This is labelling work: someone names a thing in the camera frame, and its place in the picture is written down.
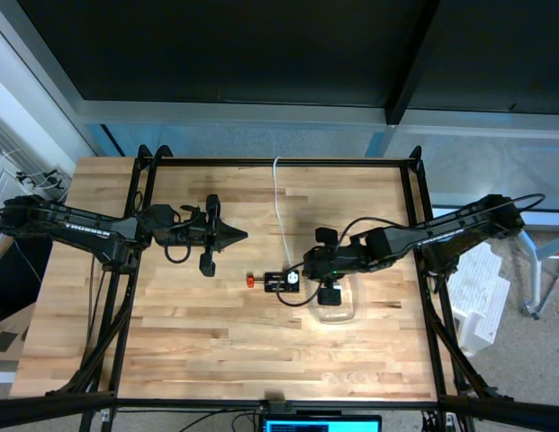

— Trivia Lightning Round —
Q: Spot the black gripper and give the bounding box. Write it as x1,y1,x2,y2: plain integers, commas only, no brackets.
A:
185,193,249,277
302,228,366,308

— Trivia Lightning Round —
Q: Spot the clear plastic tub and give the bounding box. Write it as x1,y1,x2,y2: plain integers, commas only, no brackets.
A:
307,269,368,326

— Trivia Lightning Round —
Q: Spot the black vise with red knob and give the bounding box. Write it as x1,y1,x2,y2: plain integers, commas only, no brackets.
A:
246,269,303,294

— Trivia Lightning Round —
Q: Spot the white plastic step stool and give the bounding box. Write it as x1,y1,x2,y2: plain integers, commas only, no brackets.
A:
446,245,513,360

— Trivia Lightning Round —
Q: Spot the screen with blue edge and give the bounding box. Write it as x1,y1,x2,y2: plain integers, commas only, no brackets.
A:
259,414,383,432

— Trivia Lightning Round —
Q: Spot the grey metal stand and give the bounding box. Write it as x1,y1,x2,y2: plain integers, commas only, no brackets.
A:
508,231,559,321

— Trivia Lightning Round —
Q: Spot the brown cardboard box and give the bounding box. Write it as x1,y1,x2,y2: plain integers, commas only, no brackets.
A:
0,301,37,361

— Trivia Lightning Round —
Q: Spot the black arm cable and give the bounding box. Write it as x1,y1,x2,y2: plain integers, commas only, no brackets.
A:
163,204,203,265
276,217,415,309

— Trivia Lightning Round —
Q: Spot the white receptacle cable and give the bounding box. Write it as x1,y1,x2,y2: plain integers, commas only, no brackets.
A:
272,156,295,273

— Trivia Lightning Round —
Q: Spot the black metal table frame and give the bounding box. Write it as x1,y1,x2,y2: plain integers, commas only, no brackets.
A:
0,143,559,432

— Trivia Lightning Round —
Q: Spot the grey aluminium window frame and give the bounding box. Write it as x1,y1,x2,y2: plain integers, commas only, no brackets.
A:
0,0,559,158

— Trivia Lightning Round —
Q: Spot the black table-level camera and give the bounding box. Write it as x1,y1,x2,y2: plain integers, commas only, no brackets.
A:
259,390,293,415

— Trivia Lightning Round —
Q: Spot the black wall pillar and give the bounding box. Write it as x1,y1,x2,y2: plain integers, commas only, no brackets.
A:
384,0,442,126

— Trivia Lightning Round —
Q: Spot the black and white cable bundle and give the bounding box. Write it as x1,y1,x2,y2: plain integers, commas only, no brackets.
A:
15,168,68,191

